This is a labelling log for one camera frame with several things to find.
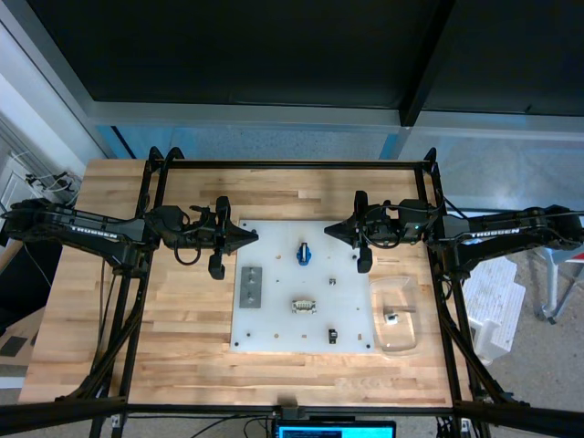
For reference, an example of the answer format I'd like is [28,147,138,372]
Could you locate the white foam block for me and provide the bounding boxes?
[460,262,527,366]

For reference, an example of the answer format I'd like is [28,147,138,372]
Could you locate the black table-level camera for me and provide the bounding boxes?
[277,395,301,420]

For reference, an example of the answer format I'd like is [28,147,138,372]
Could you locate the black aluminium frame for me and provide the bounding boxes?
[0,145,584,438]

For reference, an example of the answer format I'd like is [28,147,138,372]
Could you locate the black vertical post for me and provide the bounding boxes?
[399,0,457,128]

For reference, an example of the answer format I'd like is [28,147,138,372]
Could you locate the beige multi-pin connector housing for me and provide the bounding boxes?
[290,297,319,316]

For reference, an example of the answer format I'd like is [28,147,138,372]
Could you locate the grey metal chair legs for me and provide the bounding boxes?
[524,223,584,326]

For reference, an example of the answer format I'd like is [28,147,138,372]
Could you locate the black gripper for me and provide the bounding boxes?
[323,190,389,274]
[199,195,260,280]

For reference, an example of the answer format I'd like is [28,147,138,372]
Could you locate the white task board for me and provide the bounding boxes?
[230,218,376,355]

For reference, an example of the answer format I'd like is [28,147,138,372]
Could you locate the brown cardboard box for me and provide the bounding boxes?
[0,305,47,389]

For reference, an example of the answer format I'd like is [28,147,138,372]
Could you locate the tangled cables bundle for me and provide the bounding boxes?
[25,171,82,204]

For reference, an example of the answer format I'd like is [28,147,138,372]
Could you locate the clear plastic tub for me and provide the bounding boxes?
[368,275,421,360]

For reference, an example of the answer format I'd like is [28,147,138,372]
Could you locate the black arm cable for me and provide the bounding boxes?
[174,244,203,267]

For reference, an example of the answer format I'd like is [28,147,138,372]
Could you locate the screen with blue edge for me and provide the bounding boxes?
[272,419,397,438]

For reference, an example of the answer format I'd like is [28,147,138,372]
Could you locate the grey metal plate with pegs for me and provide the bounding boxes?
[238,266,265,310]

